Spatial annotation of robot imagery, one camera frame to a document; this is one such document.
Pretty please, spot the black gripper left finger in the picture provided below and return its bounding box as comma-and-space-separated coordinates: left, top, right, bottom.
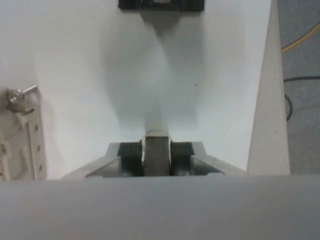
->
61, 141, 145, 179

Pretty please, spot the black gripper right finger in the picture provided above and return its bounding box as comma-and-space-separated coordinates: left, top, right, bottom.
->
169, 141, 248, 177

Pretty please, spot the yellow floor cable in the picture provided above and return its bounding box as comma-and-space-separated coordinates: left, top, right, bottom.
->
280, 23, 320, 53

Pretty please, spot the white task board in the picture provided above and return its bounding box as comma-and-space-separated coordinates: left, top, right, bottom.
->
0, 0, 272, 181

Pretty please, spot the metal square peg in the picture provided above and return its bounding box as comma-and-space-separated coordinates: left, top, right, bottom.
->
142, 135, 171, 177

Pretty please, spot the black floor cable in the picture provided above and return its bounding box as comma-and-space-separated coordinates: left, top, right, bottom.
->
283, 77, 320, 121

